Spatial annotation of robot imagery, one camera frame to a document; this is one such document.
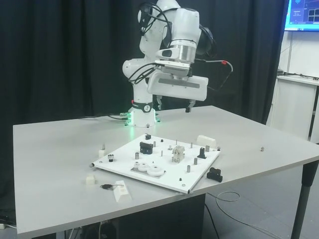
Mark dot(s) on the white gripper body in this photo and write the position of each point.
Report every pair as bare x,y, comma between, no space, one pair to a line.
179,85

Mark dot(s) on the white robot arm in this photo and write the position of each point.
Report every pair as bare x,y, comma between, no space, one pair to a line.
185,22

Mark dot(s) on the long white holder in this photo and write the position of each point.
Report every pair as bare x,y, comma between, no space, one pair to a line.
205,140

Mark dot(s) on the white medium gear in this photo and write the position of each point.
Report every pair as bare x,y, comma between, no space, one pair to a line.
143,168

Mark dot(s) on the white small gear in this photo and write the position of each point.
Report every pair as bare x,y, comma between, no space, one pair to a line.
136,166

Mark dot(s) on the white large gear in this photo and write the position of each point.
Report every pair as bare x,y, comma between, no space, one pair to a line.
155,171

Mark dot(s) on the white task board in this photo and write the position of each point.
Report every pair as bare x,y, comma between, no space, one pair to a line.
169,174

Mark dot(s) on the black D-SUB plug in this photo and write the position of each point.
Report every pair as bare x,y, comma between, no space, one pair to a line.
214,174

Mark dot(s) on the black waterproof plug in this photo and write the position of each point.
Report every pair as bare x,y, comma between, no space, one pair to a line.
110,158

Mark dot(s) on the small white peg holder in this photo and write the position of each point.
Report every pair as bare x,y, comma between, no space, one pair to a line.
102,153

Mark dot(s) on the white wedge holder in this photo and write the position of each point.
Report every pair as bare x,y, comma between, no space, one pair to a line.
122,194

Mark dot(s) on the black USB plug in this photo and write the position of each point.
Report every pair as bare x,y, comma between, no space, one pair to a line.
106,186

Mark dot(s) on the white cube holder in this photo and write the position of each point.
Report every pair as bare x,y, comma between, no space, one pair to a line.
90,180

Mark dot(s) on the white cabinet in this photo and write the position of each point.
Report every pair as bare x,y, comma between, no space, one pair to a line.
294,104

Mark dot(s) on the black curtain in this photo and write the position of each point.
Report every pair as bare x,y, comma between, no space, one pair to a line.
62,49

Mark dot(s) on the blue screen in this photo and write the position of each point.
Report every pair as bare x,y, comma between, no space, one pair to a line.
304,15

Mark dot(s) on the dark table leg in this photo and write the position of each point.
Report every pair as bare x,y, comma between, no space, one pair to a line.
305,194

